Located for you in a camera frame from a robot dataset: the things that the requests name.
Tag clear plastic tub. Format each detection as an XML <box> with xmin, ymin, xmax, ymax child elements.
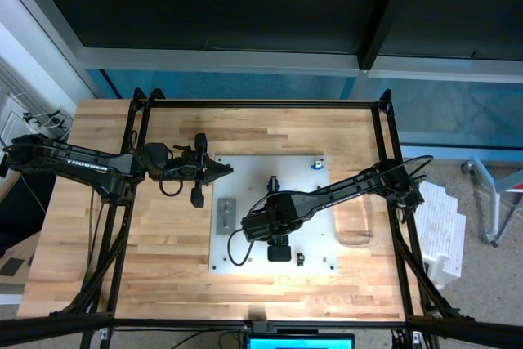
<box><xmin>332</xmin><ymin>188</ymin><xmax>375</xmax><ymax>249</ymax></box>

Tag silver metal chair base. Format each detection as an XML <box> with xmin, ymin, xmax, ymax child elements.
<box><xmin>461</xmin><ymin>156</ymin><xmax>523</xmax><ymax>248</ymax></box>

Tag blue laptop screen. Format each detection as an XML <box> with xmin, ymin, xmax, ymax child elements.
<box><xmin>244</xmin><ymin>333</ymin><xmax>355</xmax><ymax>349</ymax></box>

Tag white foam block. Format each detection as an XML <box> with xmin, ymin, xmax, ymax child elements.
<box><xmin>412</xmin><ymin>183</ymin><xmax>467</xmax><ymax>291</ymax></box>

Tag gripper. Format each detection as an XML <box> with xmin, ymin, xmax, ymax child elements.
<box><xmin>241</xmin><ymin>206</ymin><xmax>293</xmax><ymax>262</ymax></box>
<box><xmin>179</xmin><ymin>133</ymin><xmax>234</xmax><ymax>208</ymax></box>

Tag white taskboard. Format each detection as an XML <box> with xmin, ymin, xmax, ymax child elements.
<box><xmin>208</xmin><ymin>154</ymin><xmax>342</xmax><ymax>275</ymax></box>

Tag brown cardboard box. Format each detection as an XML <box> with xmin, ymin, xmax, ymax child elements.
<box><xmin>0</xmin><ymin>230</ymin><xmax>42</xmax><ymax>284</ymax></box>

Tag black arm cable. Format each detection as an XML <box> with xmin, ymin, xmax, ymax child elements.
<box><xmin>158</xmin><ymin>175</ymin><xmax>184</xmax><ymax>198</ymax></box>
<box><xmin>226</xmin><ymin>226</ymin><xmax>255</xmax><ymax>267</ymax></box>

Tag black aluminium frame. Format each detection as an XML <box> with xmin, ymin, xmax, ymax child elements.
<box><xmin>0</xmin><ymin>87</ymin><xmax>523</xmax><ymax>349</ymax></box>

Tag grey metal plate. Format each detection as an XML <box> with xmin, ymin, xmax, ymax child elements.
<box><xmin>216</xmin><ymin>196</ymin><xmax>238</xmax><ymax>236</ymax></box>

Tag white cables with black plugs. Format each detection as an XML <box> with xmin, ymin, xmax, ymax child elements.
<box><xmin>20</xmin><ymin>110</ymin><xmax>70</xmax><ymax>140</ymax></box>

